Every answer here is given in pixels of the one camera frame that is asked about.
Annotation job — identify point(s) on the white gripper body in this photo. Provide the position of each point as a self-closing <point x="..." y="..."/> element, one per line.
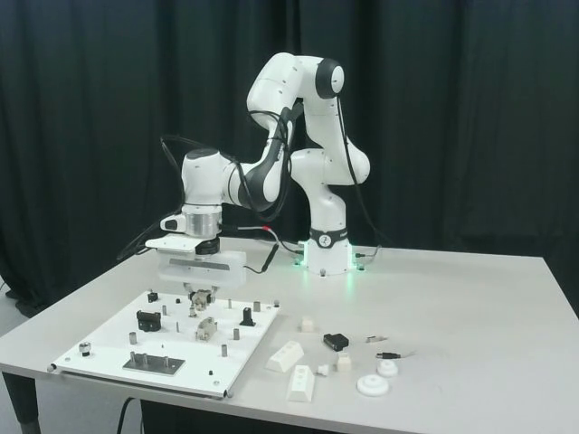
<point x="203" y="271"/>

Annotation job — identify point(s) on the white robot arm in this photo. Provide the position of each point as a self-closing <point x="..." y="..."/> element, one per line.
<point x="325" y="135"/>

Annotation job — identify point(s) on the white wedge holder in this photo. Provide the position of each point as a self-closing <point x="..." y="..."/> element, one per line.
<point x="301" y="384"/>
<point x="285" y="358"/>

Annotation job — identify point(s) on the small white cube holder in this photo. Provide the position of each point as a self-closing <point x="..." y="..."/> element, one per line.
<point x="344" y="362"/>
<point x="308" y="325"/>

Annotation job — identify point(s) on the white task board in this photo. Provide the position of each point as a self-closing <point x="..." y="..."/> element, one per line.
<point x="113" y="361"/>

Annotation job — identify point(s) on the black metal bolt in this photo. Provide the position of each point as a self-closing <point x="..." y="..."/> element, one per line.
<point x="84" y="350"/>

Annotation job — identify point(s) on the black D-SUB plug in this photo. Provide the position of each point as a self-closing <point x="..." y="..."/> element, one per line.
<point x="335" y="342"/>

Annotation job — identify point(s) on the silver USB plug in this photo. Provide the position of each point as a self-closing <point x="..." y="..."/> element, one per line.
<point x="376" y="340"/>

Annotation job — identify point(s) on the white large gear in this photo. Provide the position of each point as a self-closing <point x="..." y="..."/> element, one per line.
<point x="372" y="385"/>

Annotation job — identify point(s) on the white medium gear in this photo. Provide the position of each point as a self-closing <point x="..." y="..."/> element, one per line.
<point x="387" y="369"/>

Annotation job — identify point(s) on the dark table leg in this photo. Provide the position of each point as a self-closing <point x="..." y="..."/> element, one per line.
<point x="18" y="407"/>

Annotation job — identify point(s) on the black curtain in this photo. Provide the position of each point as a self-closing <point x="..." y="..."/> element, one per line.
<point x="90" y="90"/>

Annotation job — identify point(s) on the flat white mount plate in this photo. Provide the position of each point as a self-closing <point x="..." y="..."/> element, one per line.
<point x="172" y="244"/>

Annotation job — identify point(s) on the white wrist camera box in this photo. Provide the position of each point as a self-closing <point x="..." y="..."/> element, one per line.
<point x="173" y="223"/>

